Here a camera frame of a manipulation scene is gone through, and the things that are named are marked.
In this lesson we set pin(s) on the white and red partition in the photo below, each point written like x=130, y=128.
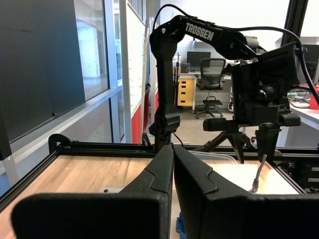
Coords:
x=135, y=62

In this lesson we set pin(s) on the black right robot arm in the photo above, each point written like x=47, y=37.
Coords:
x=164, y=74

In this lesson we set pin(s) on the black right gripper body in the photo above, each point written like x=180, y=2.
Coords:
x=249, y=87

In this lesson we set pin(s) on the black aluminium frame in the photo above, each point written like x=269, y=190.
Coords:
x=99, y=147

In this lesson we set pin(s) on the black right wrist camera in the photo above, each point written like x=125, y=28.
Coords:
x=264, y=113

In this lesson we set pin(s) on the white taskboard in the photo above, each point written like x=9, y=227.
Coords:
x=113, y=190

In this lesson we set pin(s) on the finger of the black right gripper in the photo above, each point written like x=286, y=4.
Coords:
x=238, y=143
x=268, y=142

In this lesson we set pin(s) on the clear plastic tub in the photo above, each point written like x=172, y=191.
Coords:
x=219, y=156

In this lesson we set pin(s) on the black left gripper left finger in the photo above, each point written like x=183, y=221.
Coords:
x=99, y=216

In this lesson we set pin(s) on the black mesh office chair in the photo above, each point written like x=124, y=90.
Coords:
x=210, y=82

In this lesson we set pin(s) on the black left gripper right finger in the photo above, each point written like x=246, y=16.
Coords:
x=236, y=216

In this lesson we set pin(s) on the red object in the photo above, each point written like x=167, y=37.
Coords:
x=314, y=99

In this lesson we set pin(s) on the yellow drawer cabinet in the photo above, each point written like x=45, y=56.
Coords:
x=185, y=92

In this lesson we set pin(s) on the blue and black connector mount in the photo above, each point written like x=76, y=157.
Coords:
x=180, y=224

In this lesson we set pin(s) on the black computer monitor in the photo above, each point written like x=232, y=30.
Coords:
x=314, y=53
x=197, y=58

